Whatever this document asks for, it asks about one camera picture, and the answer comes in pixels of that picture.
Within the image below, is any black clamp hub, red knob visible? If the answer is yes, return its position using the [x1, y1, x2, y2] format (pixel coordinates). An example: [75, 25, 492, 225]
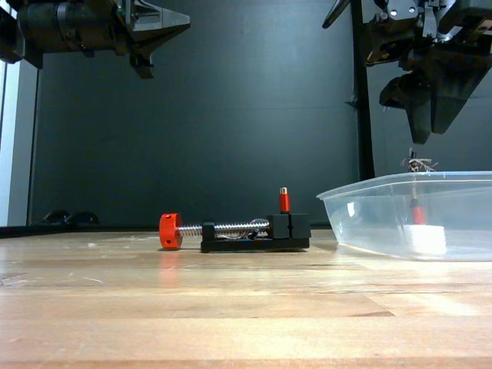
[159, 212, 311, 254]

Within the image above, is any clear plastic tub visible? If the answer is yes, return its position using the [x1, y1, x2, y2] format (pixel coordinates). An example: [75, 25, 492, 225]
[316, 170, 492, 263]

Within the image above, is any white foam block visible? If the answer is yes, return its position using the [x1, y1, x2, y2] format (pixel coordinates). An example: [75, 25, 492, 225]
[401, 224, 447, 255]

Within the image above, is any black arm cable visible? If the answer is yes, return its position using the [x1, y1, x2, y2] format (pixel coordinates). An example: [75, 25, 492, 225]
[321, 0, 351, 30]

